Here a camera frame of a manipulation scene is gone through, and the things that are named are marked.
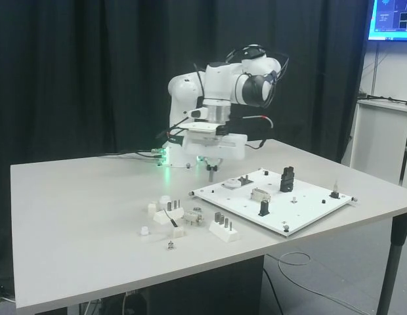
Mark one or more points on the white square peg holder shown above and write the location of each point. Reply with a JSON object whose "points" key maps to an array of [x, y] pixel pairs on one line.
{"points": [[224, 233]]}

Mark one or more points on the white cabinet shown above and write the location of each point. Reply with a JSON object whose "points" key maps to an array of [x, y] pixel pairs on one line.
{"points": [[380, 141]]}

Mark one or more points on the white task board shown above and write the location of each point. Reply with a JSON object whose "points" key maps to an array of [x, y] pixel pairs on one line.
{"points": [[305, 210]]}

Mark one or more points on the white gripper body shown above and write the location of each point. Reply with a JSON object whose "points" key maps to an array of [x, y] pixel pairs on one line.
{"points": [[216, 147]]}

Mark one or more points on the white small plug holder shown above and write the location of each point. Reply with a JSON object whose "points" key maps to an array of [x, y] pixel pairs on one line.
{"points": [[178, 232]]}

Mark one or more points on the white small block holder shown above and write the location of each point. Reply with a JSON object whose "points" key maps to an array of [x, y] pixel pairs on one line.
{"points": [[152, 208]]}

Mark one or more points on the wide metal round peg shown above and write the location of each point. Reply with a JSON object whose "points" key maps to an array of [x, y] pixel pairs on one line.
{"points": [[170, 205]]}

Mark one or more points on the white round peg holder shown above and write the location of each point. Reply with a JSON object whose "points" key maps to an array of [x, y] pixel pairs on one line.
{"points": [[167, 216]]}

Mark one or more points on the black D-SUB plug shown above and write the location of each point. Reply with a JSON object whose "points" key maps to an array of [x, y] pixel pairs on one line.
{"points": [[287, 180]]}

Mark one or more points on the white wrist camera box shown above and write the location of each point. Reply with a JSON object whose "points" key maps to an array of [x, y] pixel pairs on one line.
{"points": [[197, 113]]}

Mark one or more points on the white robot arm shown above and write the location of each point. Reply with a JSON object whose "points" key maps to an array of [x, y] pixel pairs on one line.
{"points": [[180, 88]]}

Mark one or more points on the small metal BNC plug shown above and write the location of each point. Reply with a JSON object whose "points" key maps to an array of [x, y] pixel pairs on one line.
{"points": [[170, 246]]}

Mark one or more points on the blue monitor screen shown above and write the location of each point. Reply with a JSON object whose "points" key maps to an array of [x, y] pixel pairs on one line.
{"points": [[392, 19]]}

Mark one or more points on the white small gear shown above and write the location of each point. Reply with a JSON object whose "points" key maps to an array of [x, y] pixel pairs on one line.
{"points": [[144, 230]]}

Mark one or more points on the black USB plug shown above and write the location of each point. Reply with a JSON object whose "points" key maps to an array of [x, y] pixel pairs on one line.
{"points": [[172, 221]]}

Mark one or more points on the white large gear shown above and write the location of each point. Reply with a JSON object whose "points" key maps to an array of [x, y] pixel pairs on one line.
{"points": [[231, 184]]}

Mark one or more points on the black table leg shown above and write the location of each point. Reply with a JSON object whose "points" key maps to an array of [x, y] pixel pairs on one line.
{"points": [[392, 262]]}

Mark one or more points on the black curtain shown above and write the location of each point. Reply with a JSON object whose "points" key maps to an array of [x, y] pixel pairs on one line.
{"points": [[92, 65]]}

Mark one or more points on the white medium gear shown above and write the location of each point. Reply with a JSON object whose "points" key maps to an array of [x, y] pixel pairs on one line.
{"points": [[165, 200]]}

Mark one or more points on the large metal square peg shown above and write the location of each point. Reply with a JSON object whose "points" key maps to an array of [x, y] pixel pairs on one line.
{"points": [[218, 219]]}

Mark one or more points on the flat white mounting plate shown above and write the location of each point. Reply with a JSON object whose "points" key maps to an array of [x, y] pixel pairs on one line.
{"points": [[200, 127]]}

